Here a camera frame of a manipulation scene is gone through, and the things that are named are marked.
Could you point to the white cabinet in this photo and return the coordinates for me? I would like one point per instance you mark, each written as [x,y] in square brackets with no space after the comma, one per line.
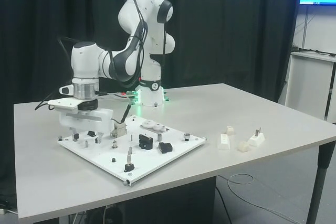
[309,85]

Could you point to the white round peg holder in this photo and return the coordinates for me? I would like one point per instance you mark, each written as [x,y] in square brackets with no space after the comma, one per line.
[256,140]

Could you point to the white large gear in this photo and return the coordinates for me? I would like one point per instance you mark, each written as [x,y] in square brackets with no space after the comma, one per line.
[147,124]

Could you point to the thick metal round peg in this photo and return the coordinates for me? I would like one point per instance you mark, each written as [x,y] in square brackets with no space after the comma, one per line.
[159,138]

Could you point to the black Ethernet plug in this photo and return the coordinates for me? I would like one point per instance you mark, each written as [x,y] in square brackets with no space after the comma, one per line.
[165,148]

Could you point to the black box under table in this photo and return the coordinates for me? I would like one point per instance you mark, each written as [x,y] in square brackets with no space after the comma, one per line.
[157,203]

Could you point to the white small gear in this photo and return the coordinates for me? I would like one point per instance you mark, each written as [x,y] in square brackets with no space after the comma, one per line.
[163,129]

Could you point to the metal square peg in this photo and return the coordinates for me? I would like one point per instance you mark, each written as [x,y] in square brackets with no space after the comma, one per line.
[129,155]

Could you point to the short metal round peg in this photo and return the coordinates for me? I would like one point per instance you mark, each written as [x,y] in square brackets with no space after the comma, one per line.
[85,145]

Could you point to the white slotted plug holder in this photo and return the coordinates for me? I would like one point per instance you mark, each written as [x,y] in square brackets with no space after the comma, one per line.
[244,147]

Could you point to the white task board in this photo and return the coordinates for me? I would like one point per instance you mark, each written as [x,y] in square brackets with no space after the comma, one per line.
[105,166]

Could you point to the metal knurled waterproof plug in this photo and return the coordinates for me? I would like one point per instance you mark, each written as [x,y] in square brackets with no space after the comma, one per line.
[186,136]

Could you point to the small white cube holder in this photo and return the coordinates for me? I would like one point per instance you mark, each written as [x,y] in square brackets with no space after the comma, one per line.
[229,130]

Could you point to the white medium gear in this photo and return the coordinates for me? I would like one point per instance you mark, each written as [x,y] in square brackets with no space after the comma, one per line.
[157,127]

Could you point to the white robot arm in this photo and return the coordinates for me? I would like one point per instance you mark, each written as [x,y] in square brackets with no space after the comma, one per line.
[147,22]

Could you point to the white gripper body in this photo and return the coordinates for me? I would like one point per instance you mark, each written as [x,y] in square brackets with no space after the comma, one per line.
[102,121]

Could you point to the long white square-hole holder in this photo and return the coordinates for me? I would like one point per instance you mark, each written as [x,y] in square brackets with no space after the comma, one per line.
[224,142]

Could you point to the black curtain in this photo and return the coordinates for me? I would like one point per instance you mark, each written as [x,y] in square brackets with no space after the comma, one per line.
[236,37]

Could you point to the black table leg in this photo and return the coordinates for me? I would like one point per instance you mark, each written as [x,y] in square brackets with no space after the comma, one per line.
[324,182]

